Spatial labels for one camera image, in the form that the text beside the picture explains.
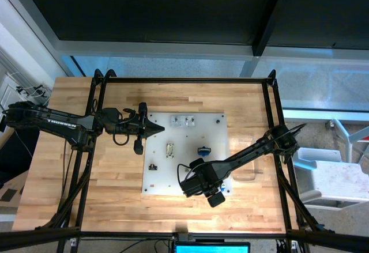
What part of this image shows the white board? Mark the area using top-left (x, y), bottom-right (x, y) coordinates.
top-left (141, 112), bottom-right (233, 196)

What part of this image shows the clear plastic tub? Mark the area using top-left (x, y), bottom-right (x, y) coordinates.
top-left (229, 136), bottom-right (258, 182)

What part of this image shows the white plastic stool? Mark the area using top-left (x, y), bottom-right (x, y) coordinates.
top-left (293, 147), bottom-right (369, 211)

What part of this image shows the black case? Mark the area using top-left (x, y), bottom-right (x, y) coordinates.
top-left (0, 126), bottom-right (40, 184)

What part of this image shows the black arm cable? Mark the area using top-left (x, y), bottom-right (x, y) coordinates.
top-left (112, 129), bottom-right (130, 146)
top-left (176, 163), bottom-right (193, 191)

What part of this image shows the blue laptop screen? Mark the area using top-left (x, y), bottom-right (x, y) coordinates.
top-left (172, 241), bottom-right (251, 253)

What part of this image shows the white black cable bundle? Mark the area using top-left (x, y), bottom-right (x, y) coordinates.
top-left (8, 73), bottom-right (52, 100)

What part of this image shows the black upright post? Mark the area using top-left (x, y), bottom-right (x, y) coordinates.
top-left (252, 0), bottom-right (288, 57)

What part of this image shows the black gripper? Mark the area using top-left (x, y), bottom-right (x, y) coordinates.
top-left (181, 157), bottom-right (227, 209)
top-left (115, 102), bottom-right (166, 156)

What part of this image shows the black table frame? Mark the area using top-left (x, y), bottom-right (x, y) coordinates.
top-left (0, 68), bottom-right (369, 253)

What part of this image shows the clear stud block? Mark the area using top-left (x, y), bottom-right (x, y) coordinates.
top-left (170, 115), bottom-right (196, 129)

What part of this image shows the cardboard box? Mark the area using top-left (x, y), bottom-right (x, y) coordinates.
top-left (0, 169), bottom-right (29, 209)

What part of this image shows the grey metal chair frame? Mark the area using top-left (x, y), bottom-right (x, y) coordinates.
top-left (325, 117), bottom-right (369, 164)

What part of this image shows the grey connector housing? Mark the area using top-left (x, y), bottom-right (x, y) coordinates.
top-left (165, 142), bottom-right (176, 159)

